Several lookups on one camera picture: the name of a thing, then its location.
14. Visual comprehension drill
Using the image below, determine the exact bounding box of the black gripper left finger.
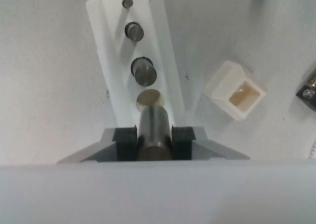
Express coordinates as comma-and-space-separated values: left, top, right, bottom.
57, 126, 139, 164

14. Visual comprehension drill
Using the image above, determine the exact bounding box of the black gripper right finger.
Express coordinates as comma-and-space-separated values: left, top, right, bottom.
170, 126, 251, 161

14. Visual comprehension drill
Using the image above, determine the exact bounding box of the large metal round peg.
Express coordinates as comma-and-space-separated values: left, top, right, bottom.
137, 105, 173, 162

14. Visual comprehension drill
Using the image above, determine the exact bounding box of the thick metal round peg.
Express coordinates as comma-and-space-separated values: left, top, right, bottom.
130, 57, 158, 88

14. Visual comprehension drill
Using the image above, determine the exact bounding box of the white round peg holder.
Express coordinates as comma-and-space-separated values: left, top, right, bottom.
85, 0, 198, 130

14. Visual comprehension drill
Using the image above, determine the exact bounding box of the medium metal round peg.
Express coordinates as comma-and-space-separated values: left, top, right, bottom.
124, 21, 144, 43

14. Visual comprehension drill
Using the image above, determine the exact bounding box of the small white cube holder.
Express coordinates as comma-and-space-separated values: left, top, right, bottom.
202, 59, 268, 122

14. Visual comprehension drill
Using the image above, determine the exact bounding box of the black D-SUB plug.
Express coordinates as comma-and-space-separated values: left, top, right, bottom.
295, 67, 316, 111

